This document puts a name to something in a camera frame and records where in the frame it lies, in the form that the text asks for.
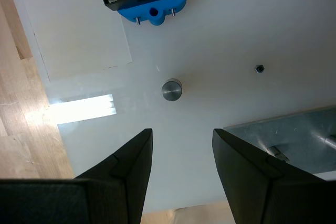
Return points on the small steel nut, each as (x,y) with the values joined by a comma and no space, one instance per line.
(259,68)

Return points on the steel 16mm cylinder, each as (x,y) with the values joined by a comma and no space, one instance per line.
(171,91)

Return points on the small steel peg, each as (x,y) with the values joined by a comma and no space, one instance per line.
(275,153)

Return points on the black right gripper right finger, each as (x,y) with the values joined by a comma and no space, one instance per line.
(275,203)

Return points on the small steel set screw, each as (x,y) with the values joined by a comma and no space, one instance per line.
(138,21)
(173,12)

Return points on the grey metal peg holder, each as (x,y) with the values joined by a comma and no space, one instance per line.
(302,129)

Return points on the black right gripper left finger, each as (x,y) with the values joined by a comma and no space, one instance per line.
(78,203)

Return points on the white taskboard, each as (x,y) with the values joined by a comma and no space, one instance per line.
(210,37)

